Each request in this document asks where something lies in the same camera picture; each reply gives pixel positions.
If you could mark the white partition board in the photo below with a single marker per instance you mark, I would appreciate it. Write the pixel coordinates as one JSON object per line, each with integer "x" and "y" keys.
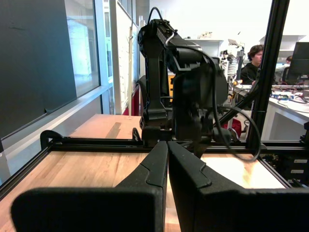
{"x": 123, "y": 60}

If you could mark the black frame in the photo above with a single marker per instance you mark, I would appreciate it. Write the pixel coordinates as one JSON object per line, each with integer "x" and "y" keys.
{"x": 268, "y": 72}

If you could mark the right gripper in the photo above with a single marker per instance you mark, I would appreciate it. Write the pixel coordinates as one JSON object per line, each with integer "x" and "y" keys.
{"x": 200, "y": 96}

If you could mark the black computer monitor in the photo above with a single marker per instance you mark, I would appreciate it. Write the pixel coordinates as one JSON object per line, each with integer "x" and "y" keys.
{"x": 298, "y": 62}

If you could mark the person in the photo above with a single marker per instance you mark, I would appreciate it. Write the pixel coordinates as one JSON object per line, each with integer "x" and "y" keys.
{"x": 251, "y": 70}

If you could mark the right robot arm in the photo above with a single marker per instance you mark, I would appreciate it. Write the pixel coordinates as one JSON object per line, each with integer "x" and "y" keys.
{"x": 154, "y": 79}

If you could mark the white desk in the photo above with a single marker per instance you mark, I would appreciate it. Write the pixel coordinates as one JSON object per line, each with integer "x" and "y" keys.
{"x": 287, "y": 113}

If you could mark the window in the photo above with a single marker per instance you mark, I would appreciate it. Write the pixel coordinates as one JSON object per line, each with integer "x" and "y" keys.
{"x": 82, "y": 48}

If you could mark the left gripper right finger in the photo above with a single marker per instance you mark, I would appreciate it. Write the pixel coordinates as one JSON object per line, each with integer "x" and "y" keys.
{"x": 217, "y": 207}

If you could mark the white shelf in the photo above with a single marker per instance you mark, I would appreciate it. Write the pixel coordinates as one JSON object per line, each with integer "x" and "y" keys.
{"x": 205, "y": 47}

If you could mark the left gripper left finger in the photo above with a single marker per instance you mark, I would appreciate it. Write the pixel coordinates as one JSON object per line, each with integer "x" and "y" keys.
{"x": 135, "y": 207}

